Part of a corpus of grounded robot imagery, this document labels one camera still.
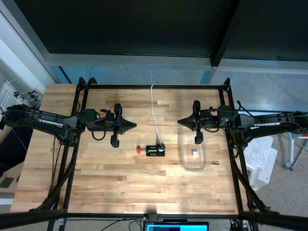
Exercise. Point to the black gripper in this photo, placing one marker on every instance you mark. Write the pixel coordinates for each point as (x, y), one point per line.
(108, 125)
(207, 120)

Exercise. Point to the black power plug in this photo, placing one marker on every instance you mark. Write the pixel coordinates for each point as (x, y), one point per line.
(162, 148)

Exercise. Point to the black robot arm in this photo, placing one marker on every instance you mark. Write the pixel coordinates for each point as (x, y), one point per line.
(48, 121)
(267, 125)

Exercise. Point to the small white block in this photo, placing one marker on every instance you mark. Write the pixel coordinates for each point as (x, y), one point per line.
(195, 153)

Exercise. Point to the black vise red knob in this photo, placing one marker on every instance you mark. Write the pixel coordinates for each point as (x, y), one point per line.
(152, 151)

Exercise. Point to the clear plastic tub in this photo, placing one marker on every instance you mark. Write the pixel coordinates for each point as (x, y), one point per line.
(190, 166)

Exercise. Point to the white foam packing block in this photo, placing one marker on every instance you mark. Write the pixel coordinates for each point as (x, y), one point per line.
(260, 163)

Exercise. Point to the blue laptop screen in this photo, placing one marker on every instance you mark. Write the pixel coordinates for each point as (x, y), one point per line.
(175, 227)

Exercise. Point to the grey metal stand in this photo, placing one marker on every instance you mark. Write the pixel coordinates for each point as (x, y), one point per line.
(291, 154)

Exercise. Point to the brown cardboard box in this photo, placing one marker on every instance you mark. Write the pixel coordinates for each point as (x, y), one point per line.
(10, 172)

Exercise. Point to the black metal frame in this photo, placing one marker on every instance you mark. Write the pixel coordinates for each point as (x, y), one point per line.
(120, 85)

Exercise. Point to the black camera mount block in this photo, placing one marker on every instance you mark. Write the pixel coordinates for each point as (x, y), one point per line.
(153, 216)

